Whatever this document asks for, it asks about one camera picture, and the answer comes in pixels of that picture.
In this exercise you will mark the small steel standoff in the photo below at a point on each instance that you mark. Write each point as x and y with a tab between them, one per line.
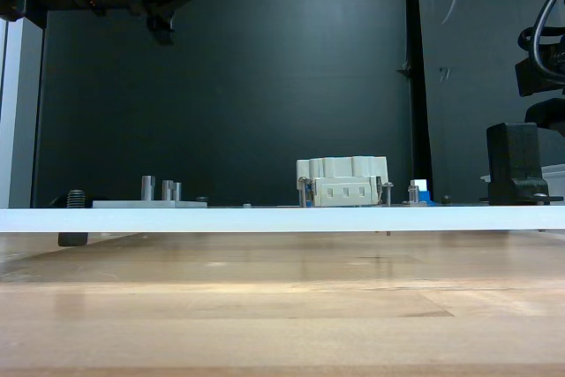
413	195

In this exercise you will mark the black upright post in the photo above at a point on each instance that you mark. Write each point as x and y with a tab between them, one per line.
419	130

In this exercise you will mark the black USB socket block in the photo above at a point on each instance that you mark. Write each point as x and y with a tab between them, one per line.
512	160

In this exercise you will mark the grey metal plate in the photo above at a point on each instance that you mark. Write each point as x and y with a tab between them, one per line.
145	204

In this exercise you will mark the black threaded bolt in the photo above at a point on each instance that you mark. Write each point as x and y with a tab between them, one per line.
76	199

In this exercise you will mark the steel screw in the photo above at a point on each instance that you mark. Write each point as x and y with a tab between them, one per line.
387	195

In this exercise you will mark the short steel post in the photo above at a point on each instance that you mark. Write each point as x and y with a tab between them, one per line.
167	191
178	192

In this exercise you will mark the blue white small connector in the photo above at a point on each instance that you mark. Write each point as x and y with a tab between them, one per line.
424	197

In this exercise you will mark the white task board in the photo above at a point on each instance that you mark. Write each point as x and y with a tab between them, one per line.
282	220

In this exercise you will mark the beige connector housing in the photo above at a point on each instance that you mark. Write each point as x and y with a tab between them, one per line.
344	174

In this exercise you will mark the tall steel post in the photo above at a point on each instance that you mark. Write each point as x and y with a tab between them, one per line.
148	189

